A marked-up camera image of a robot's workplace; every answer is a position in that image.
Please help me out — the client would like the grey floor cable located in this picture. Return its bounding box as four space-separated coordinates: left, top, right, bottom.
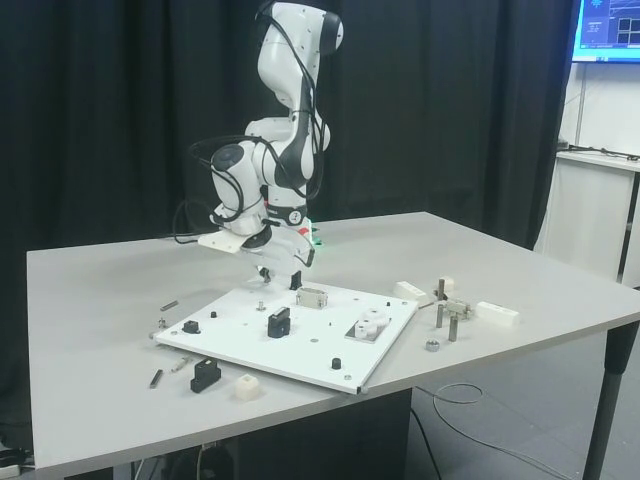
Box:
431 382 556 480

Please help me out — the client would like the black curtain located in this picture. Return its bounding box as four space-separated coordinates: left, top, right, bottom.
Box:
0 0 586 254

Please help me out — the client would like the white cabinet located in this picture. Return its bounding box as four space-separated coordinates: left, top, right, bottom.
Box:
532 148 640 291

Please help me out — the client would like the black plug block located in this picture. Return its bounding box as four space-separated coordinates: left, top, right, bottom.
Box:
266 305 293 338

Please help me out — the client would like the black D-SUB plug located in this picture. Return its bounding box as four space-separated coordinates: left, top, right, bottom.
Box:
188 358 224 394

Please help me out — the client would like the white power strip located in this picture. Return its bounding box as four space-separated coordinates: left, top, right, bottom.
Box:
0 446 34 477

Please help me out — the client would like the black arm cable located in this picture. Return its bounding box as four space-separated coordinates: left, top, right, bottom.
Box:
172 0 322 247

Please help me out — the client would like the white long holder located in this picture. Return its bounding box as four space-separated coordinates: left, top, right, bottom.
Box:
393 280 427 301
476 300 522 326

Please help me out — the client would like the blue screen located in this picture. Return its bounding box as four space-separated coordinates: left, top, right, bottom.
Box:
570 0 640 65

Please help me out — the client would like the white task board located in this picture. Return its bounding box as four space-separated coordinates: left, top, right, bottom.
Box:
153 284 420 397

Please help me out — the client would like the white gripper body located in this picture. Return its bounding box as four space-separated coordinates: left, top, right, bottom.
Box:
243 238 307 275

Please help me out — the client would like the black table leg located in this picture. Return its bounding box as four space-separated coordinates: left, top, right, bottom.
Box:
583 323 629 480

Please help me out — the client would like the white cube holder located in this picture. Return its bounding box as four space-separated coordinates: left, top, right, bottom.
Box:
233 373 263 402

